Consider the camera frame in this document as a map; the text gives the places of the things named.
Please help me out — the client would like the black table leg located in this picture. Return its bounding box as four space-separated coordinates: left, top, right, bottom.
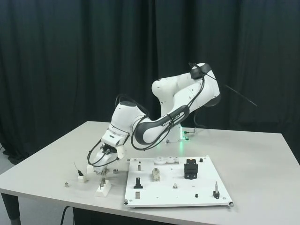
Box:
1 193 21 225

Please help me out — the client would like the black curtain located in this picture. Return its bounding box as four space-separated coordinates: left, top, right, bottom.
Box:
0 0 300 162

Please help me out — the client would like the black Ethernet plug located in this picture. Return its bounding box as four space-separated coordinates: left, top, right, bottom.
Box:
73 161 84 178

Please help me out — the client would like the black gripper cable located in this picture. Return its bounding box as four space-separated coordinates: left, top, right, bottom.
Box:
87 140 118 166

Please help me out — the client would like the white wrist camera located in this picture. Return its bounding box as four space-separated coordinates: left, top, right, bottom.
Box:
103 127 128 147

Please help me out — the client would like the white task board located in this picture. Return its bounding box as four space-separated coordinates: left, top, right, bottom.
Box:
123 156 234 209

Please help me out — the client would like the black floor cable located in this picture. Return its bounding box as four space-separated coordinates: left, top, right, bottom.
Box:
61 205 72 225

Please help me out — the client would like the white square peg holder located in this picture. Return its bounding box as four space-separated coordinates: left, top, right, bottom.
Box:
94 181 112 197

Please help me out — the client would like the black D-SUB plug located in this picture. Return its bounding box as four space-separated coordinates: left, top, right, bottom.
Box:
183 158 199 180

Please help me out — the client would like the black cable tie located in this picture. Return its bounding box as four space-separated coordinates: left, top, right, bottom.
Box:
224 84 258 107

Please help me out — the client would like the black control cabinet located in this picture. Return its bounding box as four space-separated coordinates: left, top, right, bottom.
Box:
72 207 128 225

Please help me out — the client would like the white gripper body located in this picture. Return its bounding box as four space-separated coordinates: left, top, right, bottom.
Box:
90 150 118 173

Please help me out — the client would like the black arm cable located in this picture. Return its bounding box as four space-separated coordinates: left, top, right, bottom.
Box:
114 62 213 150

